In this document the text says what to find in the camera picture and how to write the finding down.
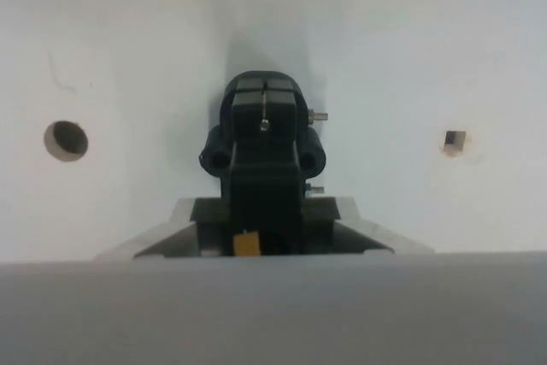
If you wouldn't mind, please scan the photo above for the white task board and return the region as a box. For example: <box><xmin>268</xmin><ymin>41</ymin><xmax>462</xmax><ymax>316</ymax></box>
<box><xmin>0</xmin><ymin>0</ymin><xmax>547</xmax><ymax>263</ymax></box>

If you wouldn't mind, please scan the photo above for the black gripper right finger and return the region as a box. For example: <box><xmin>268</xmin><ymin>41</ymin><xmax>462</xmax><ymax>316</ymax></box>
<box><xmin>298</xmin><ymin>196</ymin><xmax>435</xmax><ymax>256</ymax></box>

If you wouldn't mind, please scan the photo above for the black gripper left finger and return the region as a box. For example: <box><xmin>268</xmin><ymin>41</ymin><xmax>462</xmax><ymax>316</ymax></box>
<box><xmin>94</xmin><ymin>197</ymin><xmax>234</xmax><ymax>260</ymax></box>

